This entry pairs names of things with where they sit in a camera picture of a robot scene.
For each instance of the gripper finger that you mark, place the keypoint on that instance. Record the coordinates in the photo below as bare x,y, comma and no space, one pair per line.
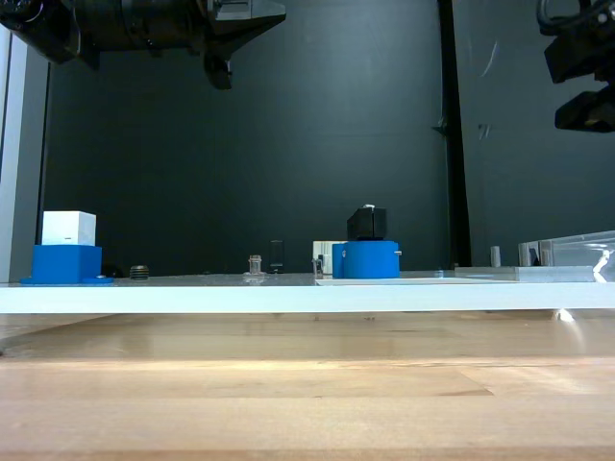
240,31
266,8

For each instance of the clear plastic tub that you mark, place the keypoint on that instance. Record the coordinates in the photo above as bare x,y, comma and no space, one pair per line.
576,249

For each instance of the small grey peg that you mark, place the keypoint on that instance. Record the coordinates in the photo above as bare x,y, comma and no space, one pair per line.
547,253
523,254
495,256

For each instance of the grey metal block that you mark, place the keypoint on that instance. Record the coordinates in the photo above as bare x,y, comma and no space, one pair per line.
552,274

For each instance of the white cube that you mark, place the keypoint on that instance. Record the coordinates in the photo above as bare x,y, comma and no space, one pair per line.
67,228

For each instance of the black connector plug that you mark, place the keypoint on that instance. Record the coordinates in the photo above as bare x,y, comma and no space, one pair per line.
367,223

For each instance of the beige connector housing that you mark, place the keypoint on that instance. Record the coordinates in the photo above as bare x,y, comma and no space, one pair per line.
321,249

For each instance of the small metal bushing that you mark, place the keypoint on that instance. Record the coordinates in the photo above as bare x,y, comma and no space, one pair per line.
255,270

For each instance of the black screw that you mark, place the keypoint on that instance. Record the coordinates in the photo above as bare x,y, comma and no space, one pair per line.
139,272

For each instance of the blue square holder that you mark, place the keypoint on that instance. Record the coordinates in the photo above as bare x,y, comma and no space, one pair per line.
62,264

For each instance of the white task board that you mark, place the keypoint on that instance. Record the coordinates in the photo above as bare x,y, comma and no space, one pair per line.
192,298

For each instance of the blue plastic mount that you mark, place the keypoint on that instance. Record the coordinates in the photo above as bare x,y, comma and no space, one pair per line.
370,261

